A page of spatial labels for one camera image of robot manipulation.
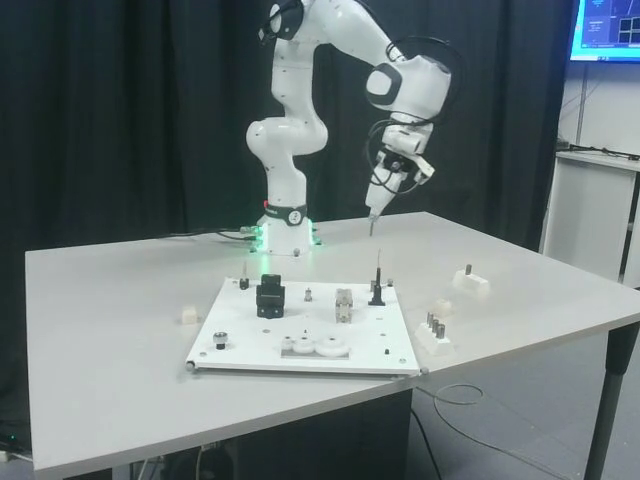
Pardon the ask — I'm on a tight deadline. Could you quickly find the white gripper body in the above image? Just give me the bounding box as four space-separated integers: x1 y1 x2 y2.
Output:
364 162 404 221

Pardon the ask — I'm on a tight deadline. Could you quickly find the white square peg holder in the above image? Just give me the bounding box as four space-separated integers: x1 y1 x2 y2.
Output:
451 269 491 297

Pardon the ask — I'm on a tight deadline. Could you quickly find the white round peg holder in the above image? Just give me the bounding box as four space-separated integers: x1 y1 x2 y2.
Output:
414 322 455 357

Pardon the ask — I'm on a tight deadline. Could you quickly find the beige waterproof plug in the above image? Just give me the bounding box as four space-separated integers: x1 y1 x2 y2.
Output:
333 287 355 325

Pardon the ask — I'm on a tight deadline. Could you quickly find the white large gear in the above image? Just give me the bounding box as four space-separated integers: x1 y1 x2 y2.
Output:
314 335 344 358

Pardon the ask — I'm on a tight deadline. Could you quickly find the white task board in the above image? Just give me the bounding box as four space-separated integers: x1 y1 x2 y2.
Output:
184 277 430 377

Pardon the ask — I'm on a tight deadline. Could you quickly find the white cabinet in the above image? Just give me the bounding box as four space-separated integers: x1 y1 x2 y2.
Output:
542 147 640 291

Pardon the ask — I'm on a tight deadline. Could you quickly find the black cabinet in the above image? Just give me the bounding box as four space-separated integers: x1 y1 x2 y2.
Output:
130 387 414 480

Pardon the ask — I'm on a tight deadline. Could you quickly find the black curtain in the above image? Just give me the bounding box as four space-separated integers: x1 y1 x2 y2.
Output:
0 0 569 451

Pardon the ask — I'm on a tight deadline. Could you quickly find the blue screen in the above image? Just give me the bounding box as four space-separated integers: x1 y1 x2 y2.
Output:
568 0 640 65

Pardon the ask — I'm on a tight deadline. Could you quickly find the dark table leg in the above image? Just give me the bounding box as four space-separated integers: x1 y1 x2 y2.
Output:
584 324 631 480

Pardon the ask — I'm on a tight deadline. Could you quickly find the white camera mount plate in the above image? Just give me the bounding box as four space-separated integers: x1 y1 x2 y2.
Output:
409 157 437 181

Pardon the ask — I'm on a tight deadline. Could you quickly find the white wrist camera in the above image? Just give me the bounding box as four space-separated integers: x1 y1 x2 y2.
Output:
382 127 431 154

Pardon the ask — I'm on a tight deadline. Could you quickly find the black plug with short cable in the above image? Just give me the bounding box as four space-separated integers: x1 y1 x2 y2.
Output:
368 249 385 306

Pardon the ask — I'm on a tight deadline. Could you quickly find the robot base cable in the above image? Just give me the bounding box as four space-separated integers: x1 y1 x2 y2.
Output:
164 227 261 246

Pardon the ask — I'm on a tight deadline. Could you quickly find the grey floor cable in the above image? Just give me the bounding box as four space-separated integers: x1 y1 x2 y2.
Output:
432 382 506 480

